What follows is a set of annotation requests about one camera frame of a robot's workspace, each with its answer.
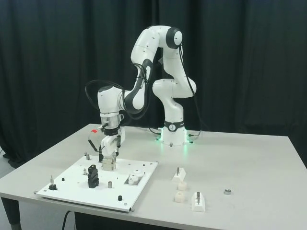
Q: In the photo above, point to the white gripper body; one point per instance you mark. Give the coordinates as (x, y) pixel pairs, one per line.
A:
(109, 146)

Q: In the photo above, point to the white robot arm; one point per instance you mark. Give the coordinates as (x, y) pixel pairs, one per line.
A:
(172, 112)

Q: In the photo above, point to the white square peg holder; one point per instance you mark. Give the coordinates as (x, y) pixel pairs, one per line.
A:
(178, 176)

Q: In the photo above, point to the white round peg holder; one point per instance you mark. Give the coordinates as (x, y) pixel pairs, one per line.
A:
(198, 204)

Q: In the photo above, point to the tall black plug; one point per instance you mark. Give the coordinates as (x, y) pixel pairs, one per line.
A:
(99, 158)

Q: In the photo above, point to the thin black rod, red tag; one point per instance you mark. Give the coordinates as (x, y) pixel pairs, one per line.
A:
(94, 131)

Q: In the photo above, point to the black D-SUB plug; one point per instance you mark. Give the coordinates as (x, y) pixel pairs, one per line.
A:
(93, 177)

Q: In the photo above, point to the white large gear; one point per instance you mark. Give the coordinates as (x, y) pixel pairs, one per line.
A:
(138, 173)

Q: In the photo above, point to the white medium gear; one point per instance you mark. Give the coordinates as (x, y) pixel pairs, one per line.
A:
(132, 179)

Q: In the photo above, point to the white task board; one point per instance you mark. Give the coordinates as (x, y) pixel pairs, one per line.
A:
(72, 189)

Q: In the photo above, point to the metal BNC plug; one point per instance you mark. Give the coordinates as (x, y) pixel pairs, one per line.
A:
(51, 180)

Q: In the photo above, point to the small white holder block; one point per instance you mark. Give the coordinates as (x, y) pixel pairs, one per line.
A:
(180, 197)
(181, 186)

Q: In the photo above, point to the black curtain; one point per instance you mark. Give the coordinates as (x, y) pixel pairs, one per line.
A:
(48, 48)

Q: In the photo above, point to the black table leg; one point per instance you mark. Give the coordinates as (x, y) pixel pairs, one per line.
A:
(10, 213)

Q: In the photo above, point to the short metal cylinder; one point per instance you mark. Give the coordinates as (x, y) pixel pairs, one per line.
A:
(227, 192)

